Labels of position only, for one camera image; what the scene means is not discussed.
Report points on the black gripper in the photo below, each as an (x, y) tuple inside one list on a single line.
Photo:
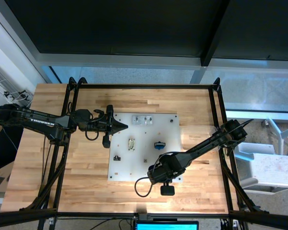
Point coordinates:
[(109, 124), (162, 173)]

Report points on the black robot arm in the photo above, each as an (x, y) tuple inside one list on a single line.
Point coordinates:
[(206, 143), (42, 122)]

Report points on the clear metal bar block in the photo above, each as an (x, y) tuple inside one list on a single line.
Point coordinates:
[(140, 122)]

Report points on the grey connector housing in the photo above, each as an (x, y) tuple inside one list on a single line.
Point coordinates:
[(132, 145)]

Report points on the blue and black connector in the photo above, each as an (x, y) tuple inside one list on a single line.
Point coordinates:
[(159, 145)]

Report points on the small black clamp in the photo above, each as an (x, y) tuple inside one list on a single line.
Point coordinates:
[(116, 158)]

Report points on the white board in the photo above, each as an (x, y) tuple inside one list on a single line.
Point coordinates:
[(129, 165)]

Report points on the clear plastic tub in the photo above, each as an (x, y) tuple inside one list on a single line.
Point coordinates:
[(194, 134)]

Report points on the blue laptop screen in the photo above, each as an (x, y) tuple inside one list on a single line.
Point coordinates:
[(165, 226)]

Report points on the white step stool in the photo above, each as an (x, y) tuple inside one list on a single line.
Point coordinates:
[(271, 167)]

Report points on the brown cardboard box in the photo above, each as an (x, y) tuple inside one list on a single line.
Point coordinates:
[(1, 177)]

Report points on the black metal frame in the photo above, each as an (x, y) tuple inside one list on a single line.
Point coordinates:
[(182, 214)]

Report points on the black table-level camera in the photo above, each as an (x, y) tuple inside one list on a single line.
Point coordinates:
[(142, 216)]

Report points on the silver corner bracket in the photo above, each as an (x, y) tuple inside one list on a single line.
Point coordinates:
[(51, 220), (235, 222)]

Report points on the white metal chair frame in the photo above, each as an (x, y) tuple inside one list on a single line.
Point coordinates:
[(277, 130)]

